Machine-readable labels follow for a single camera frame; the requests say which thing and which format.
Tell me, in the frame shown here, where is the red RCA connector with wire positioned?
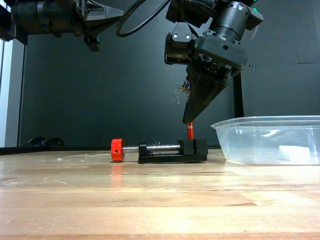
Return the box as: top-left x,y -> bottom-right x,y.
171,79 -> 195,140

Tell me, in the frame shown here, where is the black vise with red knob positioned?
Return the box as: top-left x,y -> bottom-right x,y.
110,138 -> 209,165

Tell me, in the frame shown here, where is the clear plastic tub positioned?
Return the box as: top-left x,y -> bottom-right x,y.
210,115 -> 320,166

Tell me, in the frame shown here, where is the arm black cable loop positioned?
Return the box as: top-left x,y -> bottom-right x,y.
115,0 -> 173,38

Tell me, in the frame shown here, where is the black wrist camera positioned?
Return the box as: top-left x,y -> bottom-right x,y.
241,0 -> 265,32

